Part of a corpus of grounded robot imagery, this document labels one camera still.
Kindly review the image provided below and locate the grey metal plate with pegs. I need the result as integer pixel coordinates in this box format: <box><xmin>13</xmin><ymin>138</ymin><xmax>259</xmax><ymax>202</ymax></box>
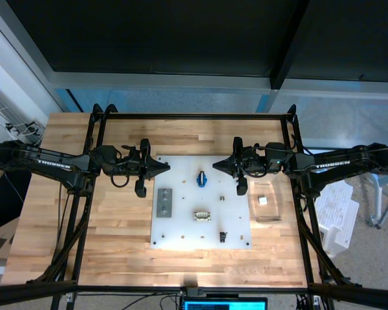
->
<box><xmin>155</xmin><ymin>187</ymin><xmax>174</xmax><ymax>219</ymax></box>

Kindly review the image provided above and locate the grey metal stand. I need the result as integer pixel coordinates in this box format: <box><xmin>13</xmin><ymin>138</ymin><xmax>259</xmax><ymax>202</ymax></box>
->
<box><xmin>361</xmin><ymin>164</ymin><xmax>388</xmax><ymax>231</ymax></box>

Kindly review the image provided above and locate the black table level camera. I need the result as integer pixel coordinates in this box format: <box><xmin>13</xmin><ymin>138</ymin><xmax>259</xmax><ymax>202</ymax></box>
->
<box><xmin>180</xmin><ymin>280</ymin><xmax>204</xmax><ymax>296</ymax></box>

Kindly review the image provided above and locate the beige multi-pin connector housing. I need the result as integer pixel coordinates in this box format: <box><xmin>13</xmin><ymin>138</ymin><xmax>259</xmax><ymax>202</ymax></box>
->
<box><xmin>193</xmin><ymin>210</ymin><xmax>212</xmax><ymax>223</ymax></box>

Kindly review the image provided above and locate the white task board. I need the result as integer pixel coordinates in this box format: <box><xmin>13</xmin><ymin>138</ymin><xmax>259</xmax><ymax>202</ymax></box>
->
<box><xmin>149</xmin><ymin>154</ymin><xmax>254</xmax><ymax>249</ymax></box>

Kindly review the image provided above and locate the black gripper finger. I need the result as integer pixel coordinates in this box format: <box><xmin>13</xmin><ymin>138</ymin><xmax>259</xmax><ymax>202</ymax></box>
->
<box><xmin>147</xmin><ymin>155</ymin><xmax>171</xmax><ymax>169</ymax></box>
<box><xmin>213</xmin><ymin>167</ymin><xmax>236</xmax><ymax>179</ymax></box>
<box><xmin>147</xmin><ymin>167</ymin><xmax>171</xmax><ymax>181</ymax></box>
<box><xmin>212</xmin><ymin>155</ymin><xmax>236</xmax><ymax>168</ymax></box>

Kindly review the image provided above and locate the laptop screen with blue edge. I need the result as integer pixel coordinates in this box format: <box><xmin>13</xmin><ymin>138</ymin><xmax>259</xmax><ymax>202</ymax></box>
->
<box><xmin>179</xmin><ymin>296</ymin><xmax>268</xmax><ymax>310</ymax></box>

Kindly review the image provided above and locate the black vertical wall post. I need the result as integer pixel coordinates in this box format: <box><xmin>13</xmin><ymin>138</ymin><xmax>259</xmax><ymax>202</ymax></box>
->
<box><xmin>270</xmin><ymin>0</ymin><xmax>311</xmax><ymax>90</ymax></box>

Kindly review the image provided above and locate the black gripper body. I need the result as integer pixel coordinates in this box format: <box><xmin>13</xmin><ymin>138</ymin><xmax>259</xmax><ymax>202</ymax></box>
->
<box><xmin>233</xmin><ymin>137</ymin><xmax>268</xmax><ymax>197</ymax></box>
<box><xmin>118</xmin><ymin>138</ymin><xmax>151</xmax><ymax>198</ymax></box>

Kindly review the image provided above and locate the black aluminium frame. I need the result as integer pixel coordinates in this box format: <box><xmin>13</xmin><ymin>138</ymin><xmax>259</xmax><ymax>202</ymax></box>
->
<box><xmin>0</xmin><ymin>103</ymin><xmax>388</xmax><ymax>310</ymax></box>

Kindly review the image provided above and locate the large blue clamp connector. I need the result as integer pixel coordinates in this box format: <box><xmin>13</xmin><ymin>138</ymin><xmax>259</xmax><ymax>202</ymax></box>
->
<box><xmin>195</xmin><ymin>170</ymin><xmax>209</xmax><ymax>188</ymax></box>

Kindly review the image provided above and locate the brown cardboard box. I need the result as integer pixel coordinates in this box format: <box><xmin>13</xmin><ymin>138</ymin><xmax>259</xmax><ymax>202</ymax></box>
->
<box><xmin>0</xmin><ymin>216</ymin><xmax>20</xmax><ymax>259</ymax></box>

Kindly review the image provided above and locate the clear plastic tub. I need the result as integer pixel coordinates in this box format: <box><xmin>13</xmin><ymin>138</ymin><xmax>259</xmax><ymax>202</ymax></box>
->
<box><xmin>250</xmin><ymin>180</ymin><xmax>283</xmax><ymax>225</ymax></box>

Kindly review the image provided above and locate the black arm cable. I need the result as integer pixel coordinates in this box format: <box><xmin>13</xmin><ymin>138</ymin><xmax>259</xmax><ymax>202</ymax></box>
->
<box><xmin>111</xmin><ymin>170</ymin><xmax>131</xmax><ymax>189</ymax></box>

